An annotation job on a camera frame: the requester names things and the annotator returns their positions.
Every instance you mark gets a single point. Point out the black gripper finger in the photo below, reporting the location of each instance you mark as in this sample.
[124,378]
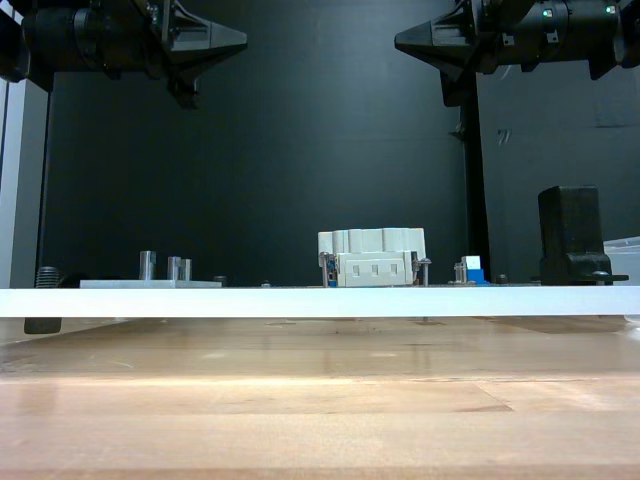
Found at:
[220,40]
[447,60]
[425,37]
[195,62]

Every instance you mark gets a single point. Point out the white taskboard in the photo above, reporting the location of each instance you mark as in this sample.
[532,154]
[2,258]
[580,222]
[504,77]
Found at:
[320,302]

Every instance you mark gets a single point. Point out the small silver metal peg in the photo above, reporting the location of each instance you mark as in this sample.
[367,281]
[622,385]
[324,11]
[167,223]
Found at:
[186,271]
[173,269]

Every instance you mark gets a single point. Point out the large silver metal peg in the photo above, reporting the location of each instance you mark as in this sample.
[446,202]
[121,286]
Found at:
[147,265]

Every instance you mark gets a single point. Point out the beige connector housing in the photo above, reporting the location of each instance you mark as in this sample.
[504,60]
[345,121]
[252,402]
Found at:
[372,257]

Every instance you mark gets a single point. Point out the small blue white socket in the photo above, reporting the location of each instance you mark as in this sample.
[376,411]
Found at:
[474,270]

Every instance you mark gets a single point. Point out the black plastic clamp block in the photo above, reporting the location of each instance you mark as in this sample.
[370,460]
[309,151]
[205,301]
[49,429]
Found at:
[570,235]

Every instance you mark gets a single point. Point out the small metal connector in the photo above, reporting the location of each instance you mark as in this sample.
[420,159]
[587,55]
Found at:
[458,274]

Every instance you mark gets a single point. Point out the grey metal plate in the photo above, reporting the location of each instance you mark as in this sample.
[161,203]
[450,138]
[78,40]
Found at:
[150,284]

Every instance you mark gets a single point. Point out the grey threaded screw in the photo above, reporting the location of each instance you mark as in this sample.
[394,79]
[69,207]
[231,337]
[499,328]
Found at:
[47,276]

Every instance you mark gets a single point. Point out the clear plastic tub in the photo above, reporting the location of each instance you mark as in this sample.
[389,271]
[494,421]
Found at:
[625,260]

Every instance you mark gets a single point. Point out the black rubber board foot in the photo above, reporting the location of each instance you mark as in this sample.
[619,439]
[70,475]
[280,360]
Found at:
[42,325]

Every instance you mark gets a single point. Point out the black aluminium frame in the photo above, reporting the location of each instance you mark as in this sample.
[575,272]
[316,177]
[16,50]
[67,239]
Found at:
[475,200]

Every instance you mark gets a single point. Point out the grey metal enclosure frame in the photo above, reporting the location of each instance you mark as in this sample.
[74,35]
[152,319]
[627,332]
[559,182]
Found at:
[25,200]

